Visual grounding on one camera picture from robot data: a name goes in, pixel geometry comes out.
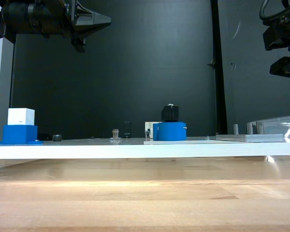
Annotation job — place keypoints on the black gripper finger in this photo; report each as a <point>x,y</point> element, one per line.
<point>101,20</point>

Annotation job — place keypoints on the clear plastic tub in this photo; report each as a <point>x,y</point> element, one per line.
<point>280,125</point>

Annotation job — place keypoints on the grey aluminium block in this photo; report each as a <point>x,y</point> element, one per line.
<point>256,137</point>

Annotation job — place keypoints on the thin grey peg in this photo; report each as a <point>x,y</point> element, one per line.
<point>235,129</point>

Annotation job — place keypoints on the white cube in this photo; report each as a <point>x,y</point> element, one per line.
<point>20,116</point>

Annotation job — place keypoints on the grey connector housing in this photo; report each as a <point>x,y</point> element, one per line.
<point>149,125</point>

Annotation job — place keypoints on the clamp insert block with screw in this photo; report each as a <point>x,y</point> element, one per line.
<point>170,113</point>

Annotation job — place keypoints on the small blue base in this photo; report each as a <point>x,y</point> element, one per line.
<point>17,134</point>

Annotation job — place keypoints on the white board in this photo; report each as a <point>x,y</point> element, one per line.
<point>135,151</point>

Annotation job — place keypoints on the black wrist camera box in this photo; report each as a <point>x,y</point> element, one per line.
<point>276,38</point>

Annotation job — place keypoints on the black metal frame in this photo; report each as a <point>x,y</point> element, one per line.
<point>218,72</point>

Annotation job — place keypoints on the blue round clamp mount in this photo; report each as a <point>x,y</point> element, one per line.
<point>169,131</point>

